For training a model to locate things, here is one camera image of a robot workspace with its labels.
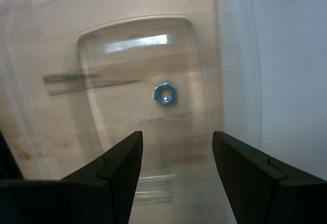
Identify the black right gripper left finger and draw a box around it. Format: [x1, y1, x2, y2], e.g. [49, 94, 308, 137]
[0, 131, 143, 224]

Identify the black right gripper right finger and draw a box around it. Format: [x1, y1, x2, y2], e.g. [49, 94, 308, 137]
[213, 131, 327, 224]

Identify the silver hex nut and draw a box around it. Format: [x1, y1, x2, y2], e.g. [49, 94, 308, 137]
[153, 81, 177, 107]

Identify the white board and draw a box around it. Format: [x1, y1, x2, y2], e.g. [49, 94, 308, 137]
[217, 0, 327, 188]

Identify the clear plastic tub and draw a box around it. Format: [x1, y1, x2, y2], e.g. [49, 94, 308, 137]
[0, 0, 265, 224]

